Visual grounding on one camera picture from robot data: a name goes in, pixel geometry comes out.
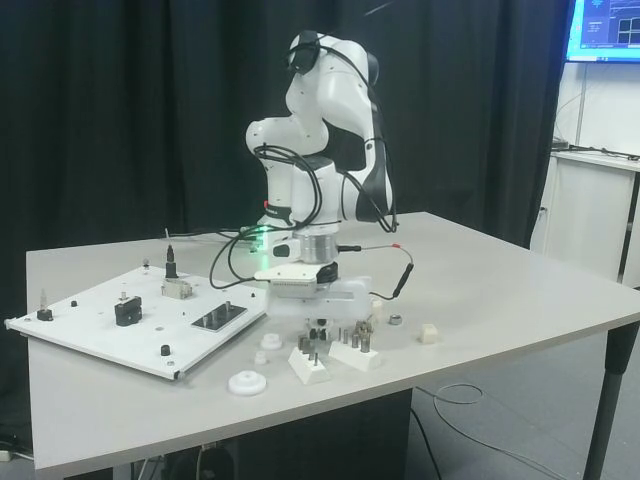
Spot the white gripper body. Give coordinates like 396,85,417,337
266,276,375,322

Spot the white square peg holder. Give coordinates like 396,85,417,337
288,345,331,386

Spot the white round peg holder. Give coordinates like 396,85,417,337
328,341,381,372

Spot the thin black rod red tag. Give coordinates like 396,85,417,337
339,242,416,301

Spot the flat white mounting plate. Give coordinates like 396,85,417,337
253,263,324,282

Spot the small white box dark window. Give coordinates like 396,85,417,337
271,239,302,260

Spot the white large gear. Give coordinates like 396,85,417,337
228,371,269,399

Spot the white task board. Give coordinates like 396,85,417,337
3,263,274,385

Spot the white cabinet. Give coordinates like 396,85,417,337
529,147,640,289

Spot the black table leg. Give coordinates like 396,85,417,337
582,317,631,480

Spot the black curtain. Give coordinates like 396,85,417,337
0,0,569,254

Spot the blue screen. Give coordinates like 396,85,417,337
566,0,640,65

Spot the silver wrist ring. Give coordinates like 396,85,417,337
298,232,340,264

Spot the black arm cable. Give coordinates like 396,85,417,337
208,29,401,292

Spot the grey floor cable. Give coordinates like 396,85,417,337
409,382,640,480

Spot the black base cable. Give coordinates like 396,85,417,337
172,227,264,246

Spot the black plug with thin cable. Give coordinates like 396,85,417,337
164,227,180,280

